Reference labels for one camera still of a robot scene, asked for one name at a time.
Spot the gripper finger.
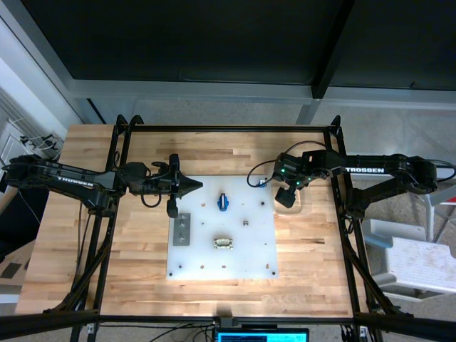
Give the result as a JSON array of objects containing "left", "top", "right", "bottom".
[
  {"left": 178, "top": 185, "right": 204, "bottom": 197},
  {"left": 178, "top": 173, "right": 204, "bottom": 186}
]

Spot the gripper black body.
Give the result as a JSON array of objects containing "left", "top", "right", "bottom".
[
  {"left": 148, "top": 154, "right": 180, "bottom": 219},
  {"left": 274, "top": 177, "right": 306, "bottom": 210}
]

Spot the clear plastic tub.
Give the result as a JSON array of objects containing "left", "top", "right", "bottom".
[{"left": 272, "top": 177, "right": 311, "bottom": 217}]

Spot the grey metal plate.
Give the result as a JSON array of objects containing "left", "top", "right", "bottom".
[{"left": 172, "top": 212, "right": 192, "bottom": 247}]

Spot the white board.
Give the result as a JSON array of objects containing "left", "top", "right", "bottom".
[{"left": 166, "top": 174, "right": 279, "bottom": 282}]

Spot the screen with blue edge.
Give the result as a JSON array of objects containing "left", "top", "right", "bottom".
[{"left": 212, "top": 327, "right": 310, "bottom": 342}]

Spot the white plastic step stool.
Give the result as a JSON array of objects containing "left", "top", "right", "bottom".
[{"left": 363, "top": 217, "right": 456, "bottom": 304}]

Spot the red and white box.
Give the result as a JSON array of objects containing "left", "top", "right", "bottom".
[{"left": 438, "top": 185, "right": 456, "bottom": 207}]

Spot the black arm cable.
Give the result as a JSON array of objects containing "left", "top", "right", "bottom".
[
  {"left": 140, "top": 192, "right": 163, "bottom": 209},
  {"left": 283, "top": 139, "right": 328, "bottom": 157}
]

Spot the black camera cable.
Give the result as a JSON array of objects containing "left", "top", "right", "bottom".
[{"left": 247, "top": 160, "right": 282, "bottom": 187}]

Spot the black metal table frame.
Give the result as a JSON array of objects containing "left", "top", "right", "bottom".
[{"left": 0, "top": 113, "right": 456, "bottom": 342}]

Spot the black vertical wall post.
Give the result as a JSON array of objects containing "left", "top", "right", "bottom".
[{"left": 311, "top": 0, "right": 356, "bottom": 100}]

